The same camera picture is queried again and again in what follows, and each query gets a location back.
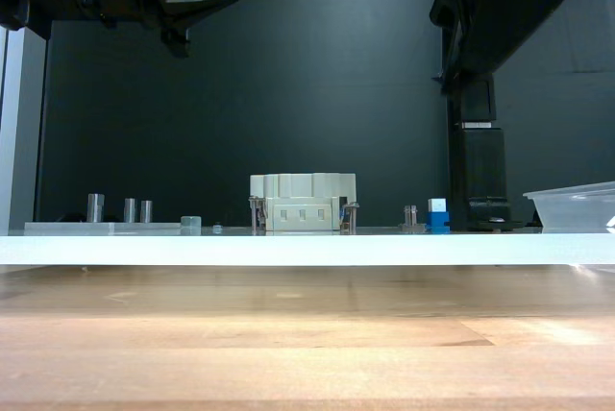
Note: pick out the small grey metal nut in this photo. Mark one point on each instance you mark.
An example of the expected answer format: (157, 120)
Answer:
(190, 226)

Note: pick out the beige connector base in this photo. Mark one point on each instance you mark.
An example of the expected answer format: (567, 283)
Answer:
(302, 214)

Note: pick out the silver threaded connector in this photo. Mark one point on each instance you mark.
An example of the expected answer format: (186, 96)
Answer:
(411, 219)

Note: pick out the black USB hub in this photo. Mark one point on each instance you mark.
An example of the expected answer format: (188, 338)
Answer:
(480, 161)

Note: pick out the metal connector clamp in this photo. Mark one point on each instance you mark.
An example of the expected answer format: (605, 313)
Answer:
(350, 219)
(257, 216)

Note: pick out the small steel peg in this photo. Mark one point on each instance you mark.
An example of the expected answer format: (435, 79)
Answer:
(146, 211)
(130, 211)

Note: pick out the large steel peg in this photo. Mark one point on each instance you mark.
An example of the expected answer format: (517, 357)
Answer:
(95, 209)

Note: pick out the beige connector insert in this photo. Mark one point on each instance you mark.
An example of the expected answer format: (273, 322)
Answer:
(307, 185)

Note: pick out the clear plastic tub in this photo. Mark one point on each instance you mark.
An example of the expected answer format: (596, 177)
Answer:
(572, 209)

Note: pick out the white board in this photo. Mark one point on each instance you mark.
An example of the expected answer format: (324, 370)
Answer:
(307, 250)

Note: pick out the blue socket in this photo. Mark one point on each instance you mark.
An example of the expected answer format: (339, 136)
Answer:
(438, 221)

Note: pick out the black hub bracket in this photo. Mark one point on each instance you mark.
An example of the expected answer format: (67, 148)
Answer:
(490, 207)

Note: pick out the aluminium base plate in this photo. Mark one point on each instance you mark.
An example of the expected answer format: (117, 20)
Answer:
(96, 228)

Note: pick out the tiny clear stud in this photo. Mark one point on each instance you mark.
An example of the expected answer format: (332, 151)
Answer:
(217, 228)

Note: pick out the silver bracket screw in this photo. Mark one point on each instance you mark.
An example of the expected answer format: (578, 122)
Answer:
(495, 220)

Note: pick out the small white plug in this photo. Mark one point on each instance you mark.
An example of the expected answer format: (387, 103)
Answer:
(436, 205)

